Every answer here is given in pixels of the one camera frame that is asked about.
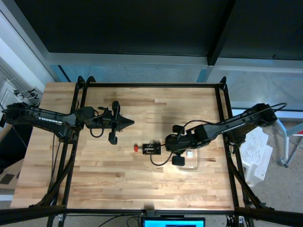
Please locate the black vise with red knob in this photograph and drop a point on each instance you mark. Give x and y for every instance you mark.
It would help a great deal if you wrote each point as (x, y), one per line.
(154, 151)

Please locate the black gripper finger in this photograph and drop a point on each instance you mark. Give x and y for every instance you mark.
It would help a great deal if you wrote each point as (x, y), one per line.
(123, 119)
(123, 125)

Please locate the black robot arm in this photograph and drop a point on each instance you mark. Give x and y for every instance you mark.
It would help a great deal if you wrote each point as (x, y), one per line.
(222, 128)
(47, 119)

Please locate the grey metal chair legs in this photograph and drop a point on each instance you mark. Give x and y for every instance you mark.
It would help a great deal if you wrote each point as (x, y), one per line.
(285, 146)

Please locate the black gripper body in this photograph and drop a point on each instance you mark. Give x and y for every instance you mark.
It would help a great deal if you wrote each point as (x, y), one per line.
(111, 120)
(177, 144)

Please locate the brown cardboard box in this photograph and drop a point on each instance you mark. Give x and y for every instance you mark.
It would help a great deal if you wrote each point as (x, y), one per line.
(16, 170)

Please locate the blue laptop screen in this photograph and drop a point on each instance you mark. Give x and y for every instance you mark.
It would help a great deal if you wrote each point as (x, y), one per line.
(172, 223)

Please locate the black metal frame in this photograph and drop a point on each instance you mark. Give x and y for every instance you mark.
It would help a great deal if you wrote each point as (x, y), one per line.
(151, 85)

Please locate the small white holder block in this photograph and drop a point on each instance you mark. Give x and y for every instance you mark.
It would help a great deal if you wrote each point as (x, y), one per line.
(189, 154)

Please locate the small black fixed camera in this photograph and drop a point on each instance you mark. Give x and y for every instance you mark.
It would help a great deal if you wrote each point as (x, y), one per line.
(149, 212)

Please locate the clear plastic tub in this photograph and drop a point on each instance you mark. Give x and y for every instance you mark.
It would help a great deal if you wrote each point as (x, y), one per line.
(189, 165)

